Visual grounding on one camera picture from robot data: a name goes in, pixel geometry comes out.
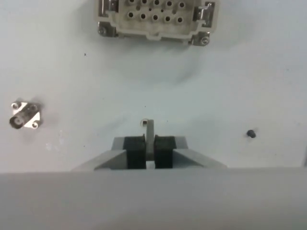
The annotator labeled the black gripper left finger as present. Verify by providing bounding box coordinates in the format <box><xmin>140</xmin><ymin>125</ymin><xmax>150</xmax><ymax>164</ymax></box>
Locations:
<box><xmin>94</xmin><ymin>135</ymin><xmax>147</xmax><ymax>170</ymax></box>

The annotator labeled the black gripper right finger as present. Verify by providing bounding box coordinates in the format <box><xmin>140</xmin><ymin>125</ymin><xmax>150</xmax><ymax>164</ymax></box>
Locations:
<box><xmin>154</xmin><ymin>134</ymin><xmax>227</xmax><ymax>170</ymax></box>

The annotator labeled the thin metal square peg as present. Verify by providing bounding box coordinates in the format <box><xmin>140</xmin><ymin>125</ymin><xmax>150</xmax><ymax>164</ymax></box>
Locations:
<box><xmin>145</xmin><ymin>118</ymin><xmax>155</xmax><ymax>161</ymax></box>

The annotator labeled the white task board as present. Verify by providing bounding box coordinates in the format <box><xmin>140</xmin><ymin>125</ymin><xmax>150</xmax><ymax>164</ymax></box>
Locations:
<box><xmin>0</xmin><ymin>0</ymin><xmax>307</xmax><ymax>173</ymax></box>

